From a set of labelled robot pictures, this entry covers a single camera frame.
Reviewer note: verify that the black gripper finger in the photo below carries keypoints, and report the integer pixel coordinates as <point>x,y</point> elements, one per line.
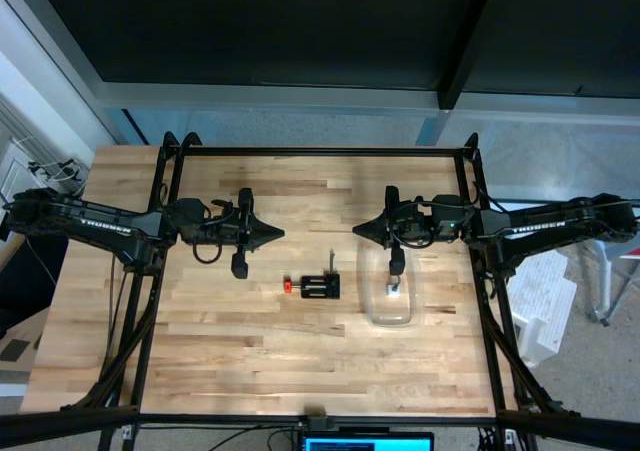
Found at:
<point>262,226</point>
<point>262,238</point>
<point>375,236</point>
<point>375,224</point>

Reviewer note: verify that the laptop screen with blue edge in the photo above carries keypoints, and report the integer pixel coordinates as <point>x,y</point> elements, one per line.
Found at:
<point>365,443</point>

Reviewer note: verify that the white block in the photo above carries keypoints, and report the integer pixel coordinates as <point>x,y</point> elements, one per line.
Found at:
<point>392,294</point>

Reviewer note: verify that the black aluminium frame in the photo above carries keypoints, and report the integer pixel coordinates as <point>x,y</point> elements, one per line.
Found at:
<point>60,423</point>

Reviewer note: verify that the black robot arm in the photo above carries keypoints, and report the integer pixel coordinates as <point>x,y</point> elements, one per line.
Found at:
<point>540,228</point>
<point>100,223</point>

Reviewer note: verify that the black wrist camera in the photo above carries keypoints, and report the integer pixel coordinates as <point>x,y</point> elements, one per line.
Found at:
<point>414,226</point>
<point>227,231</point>

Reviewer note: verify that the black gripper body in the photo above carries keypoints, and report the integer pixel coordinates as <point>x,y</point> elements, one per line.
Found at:
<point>392,197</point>
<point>244,198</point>

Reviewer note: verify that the white lattice structure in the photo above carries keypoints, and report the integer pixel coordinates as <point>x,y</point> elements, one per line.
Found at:
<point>542,316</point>

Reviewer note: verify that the clear plastic tub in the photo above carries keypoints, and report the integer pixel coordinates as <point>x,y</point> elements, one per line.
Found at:
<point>395,316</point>

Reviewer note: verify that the black vise with red knob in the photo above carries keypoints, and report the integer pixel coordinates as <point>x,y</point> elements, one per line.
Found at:
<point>320,287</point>

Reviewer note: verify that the black table-level camera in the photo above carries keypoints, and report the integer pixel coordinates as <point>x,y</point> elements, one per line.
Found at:
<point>316,418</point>

